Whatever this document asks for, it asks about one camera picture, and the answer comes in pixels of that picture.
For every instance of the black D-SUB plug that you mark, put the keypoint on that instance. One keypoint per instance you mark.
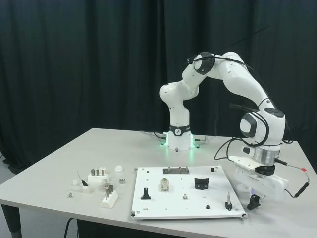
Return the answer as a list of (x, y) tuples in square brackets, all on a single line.
[(254, 202)]

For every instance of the small white plug holder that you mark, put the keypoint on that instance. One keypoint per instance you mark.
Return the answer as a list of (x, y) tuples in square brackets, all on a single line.
[(87, 190)]

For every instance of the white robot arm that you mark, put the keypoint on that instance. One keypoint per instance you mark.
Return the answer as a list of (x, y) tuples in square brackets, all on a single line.
[(240, 74)]

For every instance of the black table leg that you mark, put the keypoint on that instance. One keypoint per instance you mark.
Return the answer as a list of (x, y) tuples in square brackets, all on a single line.
[(11, 220)]

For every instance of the white round peg holder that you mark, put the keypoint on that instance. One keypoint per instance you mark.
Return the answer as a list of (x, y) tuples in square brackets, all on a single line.
[(97, 179)]

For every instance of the black curtain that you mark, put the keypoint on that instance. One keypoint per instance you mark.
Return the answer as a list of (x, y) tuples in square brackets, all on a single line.
[(74, 74)]

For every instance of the white small gear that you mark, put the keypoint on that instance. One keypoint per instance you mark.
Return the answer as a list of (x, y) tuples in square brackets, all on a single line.
[(74, 183)]

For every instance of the white task board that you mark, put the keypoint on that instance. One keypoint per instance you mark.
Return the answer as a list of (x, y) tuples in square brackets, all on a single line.
[(173, 203)]

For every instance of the black Ethernet plug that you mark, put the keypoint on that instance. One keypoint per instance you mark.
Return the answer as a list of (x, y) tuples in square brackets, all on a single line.
[(84, 183)]

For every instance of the white square peg holder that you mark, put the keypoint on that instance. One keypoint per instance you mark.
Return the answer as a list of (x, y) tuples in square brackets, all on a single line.
[(110, 200)]

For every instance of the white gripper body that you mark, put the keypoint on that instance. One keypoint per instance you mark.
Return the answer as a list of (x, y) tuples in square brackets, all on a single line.
[(270, 186)]

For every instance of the white medium gear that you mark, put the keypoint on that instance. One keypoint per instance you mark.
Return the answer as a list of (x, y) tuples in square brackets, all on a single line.
[(118, 168)]

